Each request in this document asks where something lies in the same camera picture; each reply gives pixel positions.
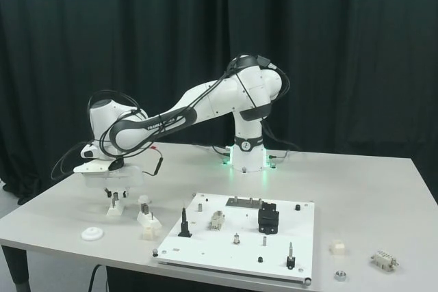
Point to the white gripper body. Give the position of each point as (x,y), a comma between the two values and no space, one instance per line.
(113,178)

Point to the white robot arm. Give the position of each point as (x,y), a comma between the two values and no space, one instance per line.
(219,97)

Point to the metal round peg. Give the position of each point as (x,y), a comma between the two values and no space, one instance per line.
(115,199)
(264,241)
(144,208)

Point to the white peg holder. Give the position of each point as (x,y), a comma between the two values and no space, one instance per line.
(148,221)
(116,210)

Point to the white small gear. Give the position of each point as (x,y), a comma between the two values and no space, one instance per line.
(143,199)

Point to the white large gear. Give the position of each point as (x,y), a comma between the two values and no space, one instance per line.
(91,234)

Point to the white cube holder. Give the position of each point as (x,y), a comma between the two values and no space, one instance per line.
(148,233)
(337,247)

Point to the white task board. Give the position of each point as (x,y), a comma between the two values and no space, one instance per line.
(222,247)

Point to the metal BNC plug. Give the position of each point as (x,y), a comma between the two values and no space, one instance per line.
(236,239)

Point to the dark table leg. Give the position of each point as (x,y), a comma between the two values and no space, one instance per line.
(15,268)

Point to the black D-SUB plug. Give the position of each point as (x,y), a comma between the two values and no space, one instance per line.
(268,218)

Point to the black curtain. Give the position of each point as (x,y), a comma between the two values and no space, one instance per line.
(68,32)

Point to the metal nut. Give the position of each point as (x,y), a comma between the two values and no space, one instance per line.
(339,275)

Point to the beige multi-pin connector plug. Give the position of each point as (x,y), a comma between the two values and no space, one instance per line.
(385,259)

